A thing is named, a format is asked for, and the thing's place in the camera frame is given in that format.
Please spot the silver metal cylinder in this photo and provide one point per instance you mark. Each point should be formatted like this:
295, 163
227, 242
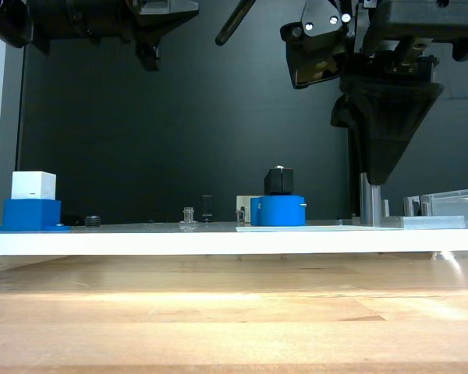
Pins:
370, 206

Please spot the blue square mount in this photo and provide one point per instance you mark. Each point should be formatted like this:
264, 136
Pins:
31, 214

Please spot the small metal pin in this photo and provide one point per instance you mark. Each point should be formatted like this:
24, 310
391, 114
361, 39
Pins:
240, 218

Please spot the blue round mount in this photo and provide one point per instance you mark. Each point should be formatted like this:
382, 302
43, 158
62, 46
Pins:
281, 212

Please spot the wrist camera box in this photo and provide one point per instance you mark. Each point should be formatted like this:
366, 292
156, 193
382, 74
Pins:
316, 70

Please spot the beige connector housing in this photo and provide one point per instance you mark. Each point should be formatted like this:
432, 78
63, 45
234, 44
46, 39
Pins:
246, 200

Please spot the grey metal holder block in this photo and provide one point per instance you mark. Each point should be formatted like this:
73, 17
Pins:
433, 223

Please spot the black round knob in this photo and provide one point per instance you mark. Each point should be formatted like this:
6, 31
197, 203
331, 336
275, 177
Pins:
93, 221

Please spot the white taskboard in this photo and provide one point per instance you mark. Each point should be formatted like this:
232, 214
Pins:
140, 241

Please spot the black split clamp block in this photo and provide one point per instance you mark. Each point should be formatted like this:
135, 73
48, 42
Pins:
277, 181

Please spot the clear plastic tub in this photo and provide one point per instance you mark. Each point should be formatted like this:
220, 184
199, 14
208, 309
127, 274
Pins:
452, 202

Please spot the small clear fitting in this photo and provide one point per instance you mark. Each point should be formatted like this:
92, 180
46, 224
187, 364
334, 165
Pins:
188, 218

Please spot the grey metal window frame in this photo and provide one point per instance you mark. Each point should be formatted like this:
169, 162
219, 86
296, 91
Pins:
6, 136

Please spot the white cube block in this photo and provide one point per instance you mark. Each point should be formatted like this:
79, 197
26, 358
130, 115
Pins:
33, 185

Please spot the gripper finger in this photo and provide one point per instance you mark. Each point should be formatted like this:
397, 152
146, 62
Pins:
160, 27
390, 117
171, 7

